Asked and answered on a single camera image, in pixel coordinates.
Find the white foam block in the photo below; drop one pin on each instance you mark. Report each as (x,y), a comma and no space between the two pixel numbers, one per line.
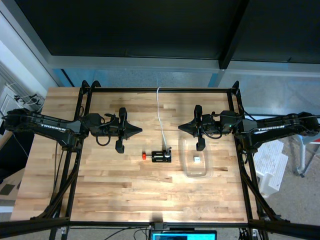
(197,159)

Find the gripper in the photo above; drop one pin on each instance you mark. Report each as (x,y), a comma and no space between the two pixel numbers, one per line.
(121,130)
(199,127)

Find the black chair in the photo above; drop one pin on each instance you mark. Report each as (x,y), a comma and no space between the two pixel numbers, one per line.
(12,155)

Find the grey metal chair frame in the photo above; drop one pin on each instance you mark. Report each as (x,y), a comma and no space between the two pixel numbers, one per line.
(302,155)

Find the black vise with red knob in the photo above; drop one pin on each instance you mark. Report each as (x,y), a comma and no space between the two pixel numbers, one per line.
(157,157)

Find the cardboard box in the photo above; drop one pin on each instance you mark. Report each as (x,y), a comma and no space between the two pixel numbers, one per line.
(10,181)

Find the black low camera box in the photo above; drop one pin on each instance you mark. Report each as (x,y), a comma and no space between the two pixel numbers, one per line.
(158,225)

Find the clear plastic tub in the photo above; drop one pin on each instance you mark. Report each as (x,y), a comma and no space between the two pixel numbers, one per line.
(200,172)

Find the red and white panel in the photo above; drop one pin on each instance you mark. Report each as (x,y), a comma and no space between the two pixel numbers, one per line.
(316,142)

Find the black metal frame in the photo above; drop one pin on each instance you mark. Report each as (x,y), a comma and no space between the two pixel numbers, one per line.
(37,223)

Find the laptop with blue screen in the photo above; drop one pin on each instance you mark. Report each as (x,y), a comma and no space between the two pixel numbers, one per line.
(182,236)

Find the white receptacle socket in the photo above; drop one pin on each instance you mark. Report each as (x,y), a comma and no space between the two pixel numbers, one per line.
(165,152)

